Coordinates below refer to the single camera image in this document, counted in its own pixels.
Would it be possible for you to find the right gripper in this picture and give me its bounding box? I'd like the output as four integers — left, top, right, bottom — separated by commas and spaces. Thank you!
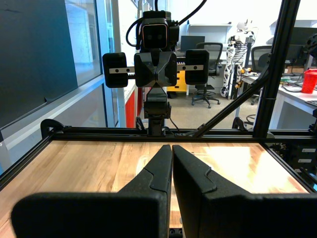
102, 48, 210, 88

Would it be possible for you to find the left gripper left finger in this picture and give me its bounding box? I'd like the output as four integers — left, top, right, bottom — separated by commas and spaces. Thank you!
11, 144, 173, 238

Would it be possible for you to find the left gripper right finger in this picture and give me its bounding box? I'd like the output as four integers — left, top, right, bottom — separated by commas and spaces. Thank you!
172, 144, 317, 238

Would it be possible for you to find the yellow cabinet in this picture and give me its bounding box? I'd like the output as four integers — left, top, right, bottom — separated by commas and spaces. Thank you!
166, 70, 187, 93

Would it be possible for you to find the red cabinet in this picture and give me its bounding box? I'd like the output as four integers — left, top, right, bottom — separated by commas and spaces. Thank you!
125, 87, 144, 128

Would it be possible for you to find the dark computer monitor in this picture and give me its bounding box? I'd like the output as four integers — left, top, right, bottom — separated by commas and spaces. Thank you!
180, 35, 206, 53
288, 26, 313, 67

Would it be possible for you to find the black mesh office chair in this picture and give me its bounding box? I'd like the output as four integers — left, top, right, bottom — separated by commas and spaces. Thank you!
192, 42, 224, 109
250, 45, 273, 106

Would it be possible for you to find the white humanoid robot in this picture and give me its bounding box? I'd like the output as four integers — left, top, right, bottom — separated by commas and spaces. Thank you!
221, 19, 260, 96

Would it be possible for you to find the black controller box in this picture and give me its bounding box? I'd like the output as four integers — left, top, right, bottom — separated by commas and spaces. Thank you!
269, 142, 317, 190

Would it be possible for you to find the white desk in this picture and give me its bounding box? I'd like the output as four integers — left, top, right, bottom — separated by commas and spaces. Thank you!
241, 74, 317, 131

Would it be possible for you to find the red plastic cup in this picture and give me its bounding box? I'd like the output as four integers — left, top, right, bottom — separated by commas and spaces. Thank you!
301, 68, 317, 94

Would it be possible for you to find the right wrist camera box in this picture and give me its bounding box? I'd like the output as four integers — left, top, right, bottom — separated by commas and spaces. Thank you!
142, 17, 167, 48

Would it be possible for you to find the white wall shelf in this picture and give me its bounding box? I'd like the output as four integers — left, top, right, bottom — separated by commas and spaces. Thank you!
187, 23, 233, 34

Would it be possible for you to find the black aluminium frame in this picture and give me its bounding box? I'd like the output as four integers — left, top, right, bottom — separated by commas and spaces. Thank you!
0, 0, 317, 193

